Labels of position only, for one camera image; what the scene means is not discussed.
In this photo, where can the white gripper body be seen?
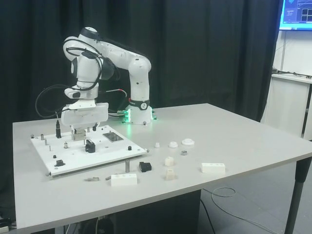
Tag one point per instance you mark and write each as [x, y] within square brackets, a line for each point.
[84, 114]

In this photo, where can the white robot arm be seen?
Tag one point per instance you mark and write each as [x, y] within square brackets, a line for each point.
[139, 73]

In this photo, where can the metal round peg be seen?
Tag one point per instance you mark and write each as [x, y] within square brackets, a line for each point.
[127, 166]

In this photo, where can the white peg holder block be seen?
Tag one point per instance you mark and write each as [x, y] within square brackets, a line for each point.
[212, 168]
[123, 180]

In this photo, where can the black waterproof plug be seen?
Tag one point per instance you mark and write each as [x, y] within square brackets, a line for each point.
[58, 130]

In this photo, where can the white task board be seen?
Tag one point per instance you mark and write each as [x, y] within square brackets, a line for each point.
[97, 156]

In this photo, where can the small metal USB plug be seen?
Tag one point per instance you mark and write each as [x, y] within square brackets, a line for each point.
[108, 178]

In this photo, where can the black D-SUB plug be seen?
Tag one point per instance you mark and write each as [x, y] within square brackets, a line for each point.
[145, 167]

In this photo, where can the white medium gear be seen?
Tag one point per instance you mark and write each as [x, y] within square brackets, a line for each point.
[173, 144]

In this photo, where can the small white plug holder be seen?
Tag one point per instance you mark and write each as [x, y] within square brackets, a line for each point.
[169, 161]
[170, 175]

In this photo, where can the white large gear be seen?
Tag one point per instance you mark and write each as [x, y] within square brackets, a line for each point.
[188, 142]

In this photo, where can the black box cabinet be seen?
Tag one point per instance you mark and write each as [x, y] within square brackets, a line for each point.
[156, 214]

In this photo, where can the black curtain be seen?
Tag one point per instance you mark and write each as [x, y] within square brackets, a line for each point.
[219, 61]

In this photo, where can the white cabinet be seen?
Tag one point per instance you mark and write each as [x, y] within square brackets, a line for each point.
[287, 104]

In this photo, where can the black table leg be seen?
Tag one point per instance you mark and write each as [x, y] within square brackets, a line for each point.
[293, 195]

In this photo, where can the blue screen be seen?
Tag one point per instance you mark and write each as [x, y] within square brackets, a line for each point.
[296, 14]

